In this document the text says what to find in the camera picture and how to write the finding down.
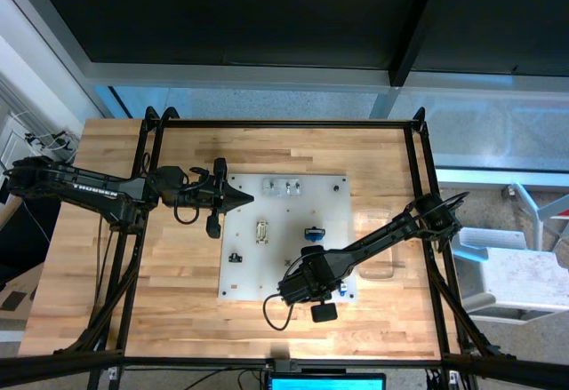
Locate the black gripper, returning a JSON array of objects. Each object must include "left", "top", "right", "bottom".
[
  {"left": 177, "top": 157, "right": 256, "bottom": 241},
  {"left": 278, "top": 245, "right": 340, "bottom": 324}
]

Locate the clear stud block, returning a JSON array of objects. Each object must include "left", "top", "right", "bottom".
[{"left": 261, "top": 177, "right": 302, "bottom": 199}]

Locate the clear plastic tub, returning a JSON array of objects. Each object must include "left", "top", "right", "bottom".
[{"left": 354, "top": 210, "right": 398, "bottom": 281}]

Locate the white board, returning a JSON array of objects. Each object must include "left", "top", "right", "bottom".
[{"left": 217, "top": 172, "right": 359, "bottom": 302}]

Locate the blue laptop screen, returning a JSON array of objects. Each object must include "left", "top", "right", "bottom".
[{"left": 265, "top": 372, "right": 387, "bottom": 390}]

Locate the white plastic stool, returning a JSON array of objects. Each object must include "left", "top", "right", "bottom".
[{"left": 453, "top": 227, "right": 569, "bottom": 325}]

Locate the black case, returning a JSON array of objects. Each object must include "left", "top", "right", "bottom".
[{"left": 0, "top": 194, "right": 61, "bottom": 284}]

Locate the cardboard box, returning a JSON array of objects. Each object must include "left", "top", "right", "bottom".
[{"left": 0, "top": 260, "right": 45, "bottom": 322}]

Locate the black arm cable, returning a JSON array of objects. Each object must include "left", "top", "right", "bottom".
[
  {"left": 263, "top": 291, "right": 295, "bottom": 331},
  {"left": 172, "top": 198, "right": 200, "bottom": 225}
]

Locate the black table frame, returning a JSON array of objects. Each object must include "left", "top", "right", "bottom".
[{"left": 0, "top": 105, "right": 569, "bottom": 390}]

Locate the white black cable bundle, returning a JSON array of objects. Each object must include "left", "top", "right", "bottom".
[{"left": 12, "top": 112, "right": 80, "bottom": 154}]

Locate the grey metal chair frame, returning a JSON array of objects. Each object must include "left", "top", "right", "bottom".
[{"left": 501, "top": 180, "right": 569, "bottom": 253}]

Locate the black upright post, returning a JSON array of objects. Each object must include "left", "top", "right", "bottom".
[{"left": 389, "top": 0, "right": 445, "bottom": 88}]

